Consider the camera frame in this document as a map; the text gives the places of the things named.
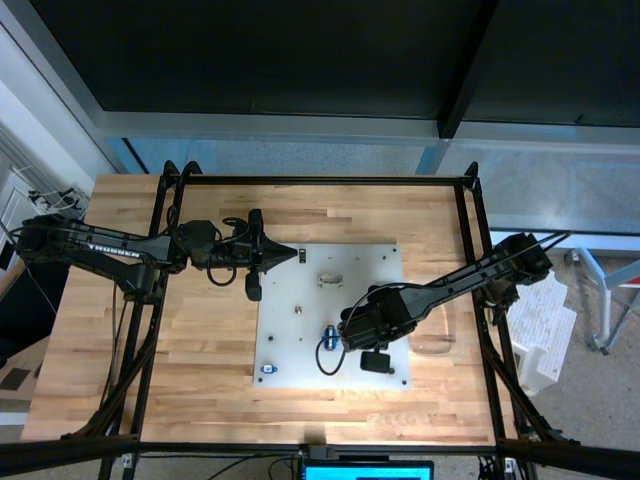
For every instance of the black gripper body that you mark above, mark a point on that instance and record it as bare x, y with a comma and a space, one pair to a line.
255, 225
375, 362

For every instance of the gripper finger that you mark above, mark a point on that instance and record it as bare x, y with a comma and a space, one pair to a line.
275, 248
274, 257

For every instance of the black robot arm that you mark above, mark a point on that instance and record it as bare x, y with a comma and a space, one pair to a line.
115, 250
450, 285

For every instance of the white taskboard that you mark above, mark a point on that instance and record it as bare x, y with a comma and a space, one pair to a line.
300, 370

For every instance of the small black socket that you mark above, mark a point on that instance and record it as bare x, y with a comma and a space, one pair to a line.
302, 255

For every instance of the blue round clamp holder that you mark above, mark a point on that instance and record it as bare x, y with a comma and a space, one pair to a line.
327, 336

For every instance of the beige connector housing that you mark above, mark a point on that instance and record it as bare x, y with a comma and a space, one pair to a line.
330, 281

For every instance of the clear plastic tub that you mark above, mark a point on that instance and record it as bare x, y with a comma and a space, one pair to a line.
445, 335

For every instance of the laptop screen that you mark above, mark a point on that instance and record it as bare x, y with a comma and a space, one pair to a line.
365, 472

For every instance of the metal stand legs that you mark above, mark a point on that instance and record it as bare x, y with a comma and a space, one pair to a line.
604, 310

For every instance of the black computer case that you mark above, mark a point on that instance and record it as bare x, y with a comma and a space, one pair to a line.
25, 310

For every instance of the cardboard box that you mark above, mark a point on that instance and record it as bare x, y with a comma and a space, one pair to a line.
30, 355

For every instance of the red white plate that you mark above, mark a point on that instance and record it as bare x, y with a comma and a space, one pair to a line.
632, 285

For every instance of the black aluminium frame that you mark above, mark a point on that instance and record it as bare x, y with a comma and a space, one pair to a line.
320, 179

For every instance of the black table-level camera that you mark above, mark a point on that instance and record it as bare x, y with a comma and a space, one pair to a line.
319, 451

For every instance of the blue mount with white cube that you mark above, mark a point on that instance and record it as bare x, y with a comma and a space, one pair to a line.
267, 369

